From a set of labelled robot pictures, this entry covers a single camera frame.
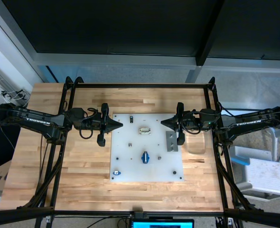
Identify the grey metal bar with holes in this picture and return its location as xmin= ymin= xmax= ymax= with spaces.
xmin=165 ymin=130 xmax=179 ymax=152

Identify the black upright post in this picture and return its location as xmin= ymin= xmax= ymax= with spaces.
xmin=196 ymin=0 xmax=226 ymax=67

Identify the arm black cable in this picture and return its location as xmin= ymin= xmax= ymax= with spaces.
xmin=79 ymin=108 xmax=98 ymax=140

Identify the black table frame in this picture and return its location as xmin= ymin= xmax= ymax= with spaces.
xmin=0 ymin=76 xmax=280 ymax=228

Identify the white step stool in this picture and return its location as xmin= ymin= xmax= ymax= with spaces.
xmin=230 ymin=114 xmax=280 ymax=202

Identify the white board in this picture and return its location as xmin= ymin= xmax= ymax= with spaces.
xmin=110 ymin=113 xmax=186 ymax=182

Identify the laptop screen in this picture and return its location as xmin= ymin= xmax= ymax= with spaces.
xmin=130 ymin=218 xmax=195 ymax=228

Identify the small black camera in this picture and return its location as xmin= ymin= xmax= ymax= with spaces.
xmin=132 ymin=206 xmax=147 ymax=219

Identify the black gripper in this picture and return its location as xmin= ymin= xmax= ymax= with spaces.
xmin=86 ymin=103 xmax=123 ymax=147
xmin=160 ymin=102 xmax=199 ymax=146

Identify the clear plastic tub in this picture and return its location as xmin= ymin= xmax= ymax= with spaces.
xmin=185 ymin=132 xmax=206 ymax=155

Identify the black and white cable bundle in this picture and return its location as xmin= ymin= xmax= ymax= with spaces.
xmin=0 ymin=89 xmax=29 ymax=103

